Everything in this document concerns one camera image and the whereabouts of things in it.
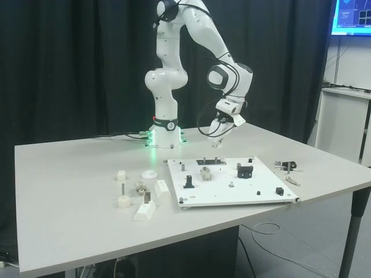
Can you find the white power strip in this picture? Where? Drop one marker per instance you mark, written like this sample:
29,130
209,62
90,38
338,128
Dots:
3,264

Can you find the white cabinet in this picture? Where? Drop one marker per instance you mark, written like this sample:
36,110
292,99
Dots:
342,124

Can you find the round white peg holder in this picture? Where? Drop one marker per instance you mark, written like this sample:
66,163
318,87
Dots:
124,201

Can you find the black D-SUB plug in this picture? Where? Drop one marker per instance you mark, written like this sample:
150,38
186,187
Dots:
245,171

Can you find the black curtains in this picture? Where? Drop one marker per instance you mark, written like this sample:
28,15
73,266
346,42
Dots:
72,58

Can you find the black box under table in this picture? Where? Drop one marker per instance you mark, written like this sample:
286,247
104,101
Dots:
162,255

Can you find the dark table leg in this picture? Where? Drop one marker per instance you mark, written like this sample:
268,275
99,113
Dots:
351,237

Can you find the metal square peg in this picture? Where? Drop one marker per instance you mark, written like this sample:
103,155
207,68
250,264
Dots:
147,198

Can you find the white holder block with holes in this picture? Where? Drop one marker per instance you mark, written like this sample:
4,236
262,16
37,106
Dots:
162,188

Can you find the white large gear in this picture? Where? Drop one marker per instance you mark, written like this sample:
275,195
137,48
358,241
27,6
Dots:
149,175

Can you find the blue screen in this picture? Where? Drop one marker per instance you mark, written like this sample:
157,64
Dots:
352,17

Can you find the small white cube holder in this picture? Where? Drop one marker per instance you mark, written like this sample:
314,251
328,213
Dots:
120,175

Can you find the metal round peg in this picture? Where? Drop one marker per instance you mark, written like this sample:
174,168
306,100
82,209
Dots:
123,190

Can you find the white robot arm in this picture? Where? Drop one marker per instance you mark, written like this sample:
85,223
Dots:
168,75

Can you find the metal bolt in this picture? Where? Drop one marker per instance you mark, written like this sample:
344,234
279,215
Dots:
292,181

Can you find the long white peg holder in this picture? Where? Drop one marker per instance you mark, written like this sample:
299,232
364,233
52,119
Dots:
144,213

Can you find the metal BNC plug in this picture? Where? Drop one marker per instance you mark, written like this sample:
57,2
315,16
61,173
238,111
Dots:
278,163

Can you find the white task board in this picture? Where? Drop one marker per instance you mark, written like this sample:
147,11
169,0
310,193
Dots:
232,185

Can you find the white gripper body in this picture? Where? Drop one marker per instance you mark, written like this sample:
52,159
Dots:
218,127

